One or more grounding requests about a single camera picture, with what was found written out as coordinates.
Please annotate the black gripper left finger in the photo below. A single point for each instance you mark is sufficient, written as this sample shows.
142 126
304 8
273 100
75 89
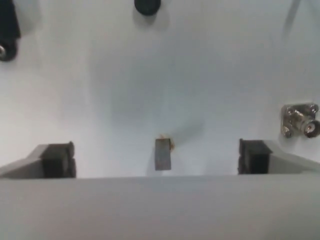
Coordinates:
57 160

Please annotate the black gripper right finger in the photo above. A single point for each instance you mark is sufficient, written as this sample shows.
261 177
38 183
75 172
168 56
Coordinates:
257 160

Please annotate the metal square peg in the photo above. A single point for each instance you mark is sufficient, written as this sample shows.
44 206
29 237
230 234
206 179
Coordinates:
163 156

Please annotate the white task board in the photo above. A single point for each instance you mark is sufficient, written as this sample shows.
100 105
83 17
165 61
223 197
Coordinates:
160 75

